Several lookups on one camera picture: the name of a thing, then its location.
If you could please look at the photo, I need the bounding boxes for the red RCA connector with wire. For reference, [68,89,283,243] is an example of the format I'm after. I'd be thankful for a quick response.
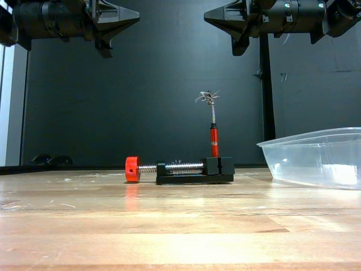
[194,89,221,159]

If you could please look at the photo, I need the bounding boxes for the clear plastic container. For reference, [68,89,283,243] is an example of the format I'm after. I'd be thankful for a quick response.
[256,126,361,191]

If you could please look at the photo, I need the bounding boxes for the black vise with red knob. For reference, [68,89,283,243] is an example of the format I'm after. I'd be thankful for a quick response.
[125,156,235,186]

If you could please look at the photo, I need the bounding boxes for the black wall pillar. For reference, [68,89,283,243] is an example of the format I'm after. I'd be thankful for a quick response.
[253,35,276,142]

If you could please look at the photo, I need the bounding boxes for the black metal rig frame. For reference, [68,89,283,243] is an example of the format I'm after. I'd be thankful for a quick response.
[0,154,268,174]

